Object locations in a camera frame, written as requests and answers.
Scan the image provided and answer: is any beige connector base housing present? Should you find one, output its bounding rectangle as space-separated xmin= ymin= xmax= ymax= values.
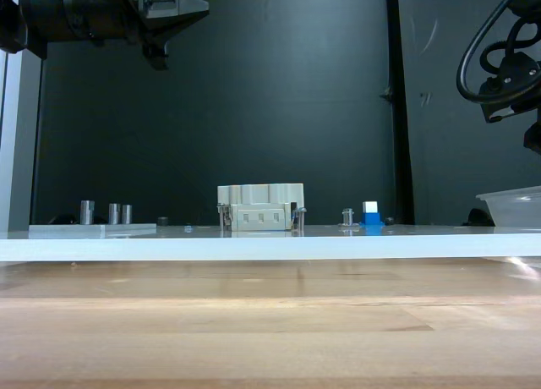
xmin=216 ymin=183 xmax=306 ymax=238

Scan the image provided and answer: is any clear plastic tub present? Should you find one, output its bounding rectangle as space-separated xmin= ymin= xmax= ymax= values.
xmin=476 ymin=184 xmax=541 ymax=228

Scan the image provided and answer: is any blue plug holder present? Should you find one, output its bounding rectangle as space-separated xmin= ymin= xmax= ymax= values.
xmin=358 ymin=212 xmax=385 ymax=230

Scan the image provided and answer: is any grey metal bar with posts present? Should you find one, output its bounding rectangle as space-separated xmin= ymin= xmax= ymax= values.
xmin=27 ymin=199 xmax=156 ymax=240

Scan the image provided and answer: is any white mounting board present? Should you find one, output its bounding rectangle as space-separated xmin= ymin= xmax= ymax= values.
xmin=0 ymin=223 xmax=541 ymax=262

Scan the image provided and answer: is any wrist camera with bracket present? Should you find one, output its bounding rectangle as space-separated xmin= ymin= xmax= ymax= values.
xmin=479 ymin=52 xmax=541 ymax=123

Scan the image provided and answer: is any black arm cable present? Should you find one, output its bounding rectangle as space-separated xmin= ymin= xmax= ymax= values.
xmin=455 ymin=0 xmax=540 ymax=107

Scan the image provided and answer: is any black wall column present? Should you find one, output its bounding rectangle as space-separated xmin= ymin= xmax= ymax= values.
xmin=382 ymin=0 xmax=418 ymax=226

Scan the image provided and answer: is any grey aluminium panel frame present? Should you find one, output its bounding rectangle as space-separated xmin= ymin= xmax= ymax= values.
xmin=0 ymin=50 xmax=43 ymax=230

